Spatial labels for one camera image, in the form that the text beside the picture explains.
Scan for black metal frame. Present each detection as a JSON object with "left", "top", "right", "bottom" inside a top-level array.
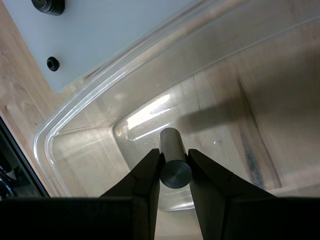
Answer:
[{"left": 0, "top": 111, "right": 50, "bottom": 201}]

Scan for white board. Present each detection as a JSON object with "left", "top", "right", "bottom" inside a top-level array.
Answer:
[{"left": 4, "top": 0, "right": 203, "bottom": 94}]

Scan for black screw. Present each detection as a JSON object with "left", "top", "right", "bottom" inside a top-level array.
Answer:
[{"left": 46, "top": 56, "right": 60, "bottom": 71}]

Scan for grey metal cylinder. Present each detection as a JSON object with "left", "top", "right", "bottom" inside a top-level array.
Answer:
[{"left": 159, "top": 127, "right": 193, "bottom": 190}]

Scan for clear plastic tub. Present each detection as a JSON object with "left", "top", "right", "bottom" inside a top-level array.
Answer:
[{"left": 33, "top": 0, "right": 320, "bottom": 213}]

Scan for large black knob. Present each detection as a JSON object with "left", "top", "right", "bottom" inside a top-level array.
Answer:
[{"left": 31, "top": 0, "right": 66, "bottom": 16}]

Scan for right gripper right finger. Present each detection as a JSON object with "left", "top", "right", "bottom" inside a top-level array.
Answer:
[{"left": 187, "top": 149, "right": 278, "bottom": 240}]

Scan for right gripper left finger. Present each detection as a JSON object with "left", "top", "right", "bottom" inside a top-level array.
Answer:
[{"left": 99, "top": 149, "right": 161, "bottom": 240}]

